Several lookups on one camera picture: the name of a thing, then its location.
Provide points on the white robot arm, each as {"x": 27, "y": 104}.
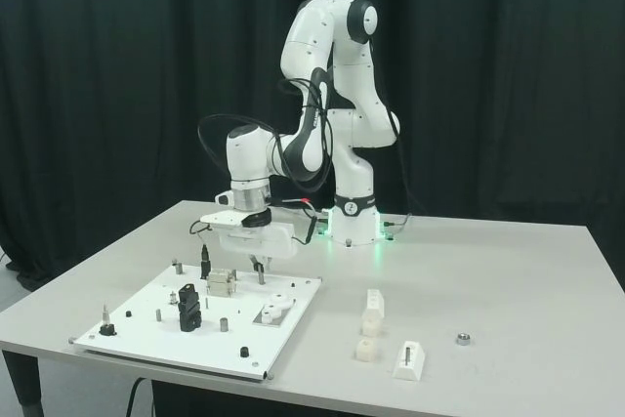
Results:
{"x": 351, "y": 178}

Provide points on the metal BNC plug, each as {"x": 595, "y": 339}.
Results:
{"x": 172, "y": 298}

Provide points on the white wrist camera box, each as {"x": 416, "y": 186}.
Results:
{"x": 223, "y": 198}

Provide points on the white wedge peg holder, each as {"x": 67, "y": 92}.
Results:
{"x": 415, "y": 368}

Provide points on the black curtain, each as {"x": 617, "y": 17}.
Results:
{"x": 146, "y": 70}

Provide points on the white task board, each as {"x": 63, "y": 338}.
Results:
{"x": 146, "y": 334}

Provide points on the black table leg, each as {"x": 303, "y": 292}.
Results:
{"x": 22, "y": 387}

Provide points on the black D-SUB plug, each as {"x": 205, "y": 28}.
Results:
{"x": 189, "y": 312}

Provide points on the long white peg holder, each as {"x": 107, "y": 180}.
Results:
{"x": 375, "y": 307}

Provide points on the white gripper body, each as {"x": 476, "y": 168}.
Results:
{"x": 263, "y": 241}

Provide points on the flat white mounting plate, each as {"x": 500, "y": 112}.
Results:
{"x": 222, "y": 220}

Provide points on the thick metal round peg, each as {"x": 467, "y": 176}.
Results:
{"x": 223, "y": 325}

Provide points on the black USB plug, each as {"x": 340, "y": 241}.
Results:
{"x": 204, "y": 261}

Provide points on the black flange band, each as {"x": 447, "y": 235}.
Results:
{"x": 256, "y": 220}

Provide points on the white large gear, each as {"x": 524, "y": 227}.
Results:
{"x": 282, "y": 301}

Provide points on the metal waterproof plug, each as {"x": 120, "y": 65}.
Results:
{"x": 104, "y": 315}

